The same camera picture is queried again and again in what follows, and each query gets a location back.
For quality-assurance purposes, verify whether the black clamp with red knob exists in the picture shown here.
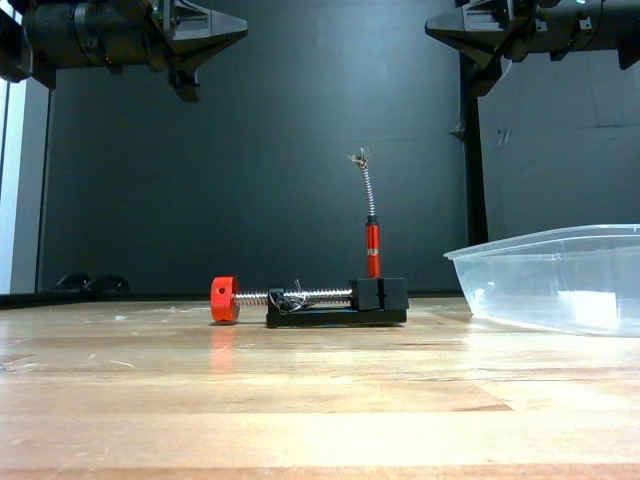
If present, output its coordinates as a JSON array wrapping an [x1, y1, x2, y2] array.
[[208, 275, 410, 330]]

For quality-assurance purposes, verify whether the small white block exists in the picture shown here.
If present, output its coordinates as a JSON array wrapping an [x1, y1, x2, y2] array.
[[558, 291, 617, 324]]

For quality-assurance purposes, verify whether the clear plastic tub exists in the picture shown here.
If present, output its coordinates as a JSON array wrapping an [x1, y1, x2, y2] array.
[[443, 224, 640, 339]]

